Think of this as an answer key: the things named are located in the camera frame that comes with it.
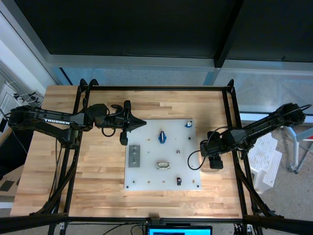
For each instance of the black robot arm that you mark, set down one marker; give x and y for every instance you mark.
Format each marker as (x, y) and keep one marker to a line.
(56, 120)
(259, 129)

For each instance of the beige HAN10E hub socket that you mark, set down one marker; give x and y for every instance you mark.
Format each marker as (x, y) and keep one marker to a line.
(163, 165)

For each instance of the clear plastic tub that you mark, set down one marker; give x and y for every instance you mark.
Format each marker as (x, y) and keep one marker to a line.
(217, 171)

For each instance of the blue clamp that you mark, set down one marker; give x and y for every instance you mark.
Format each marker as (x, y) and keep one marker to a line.
(162, 137)

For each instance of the black upright post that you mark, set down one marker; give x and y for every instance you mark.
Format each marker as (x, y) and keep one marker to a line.
(227, 34)

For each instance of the grey metal block with pegs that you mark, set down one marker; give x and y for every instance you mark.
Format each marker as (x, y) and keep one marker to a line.
(134, 156)

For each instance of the brown cardboard box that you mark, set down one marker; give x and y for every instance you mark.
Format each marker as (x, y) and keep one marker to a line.
(14, 176)

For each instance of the black table frame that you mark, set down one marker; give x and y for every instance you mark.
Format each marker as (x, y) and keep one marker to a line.
(156, 87)

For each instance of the screen with blue edge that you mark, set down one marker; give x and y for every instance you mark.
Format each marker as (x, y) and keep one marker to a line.
(178, 231)

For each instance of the blue and white connector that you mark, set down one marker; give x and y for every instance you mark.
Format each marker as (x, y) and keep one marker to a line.
(188, 124)

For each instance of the black connector housing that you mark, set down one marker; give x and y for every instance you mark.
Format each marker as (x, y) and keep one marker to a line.
(179, 181)

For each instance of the black table-level camera box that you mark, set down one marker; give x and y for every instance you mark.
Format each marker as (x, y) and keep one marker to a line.
(156, 221)

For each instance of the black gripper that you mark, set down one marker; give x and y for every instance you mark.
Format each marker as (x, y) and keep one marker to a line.
(216, 162)
(117, 122)

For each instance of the white styrofoam block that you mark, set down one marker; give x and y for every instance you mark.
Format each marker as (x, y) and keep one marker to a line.
(264, 159)

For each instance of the white plastic board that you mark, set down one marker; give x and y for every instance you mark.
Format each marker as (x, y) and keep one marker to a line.
(151, 171)

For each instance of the grey metal cart leg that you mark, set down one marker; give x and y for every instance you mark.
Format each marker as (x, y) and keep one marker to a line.
(296, 156)

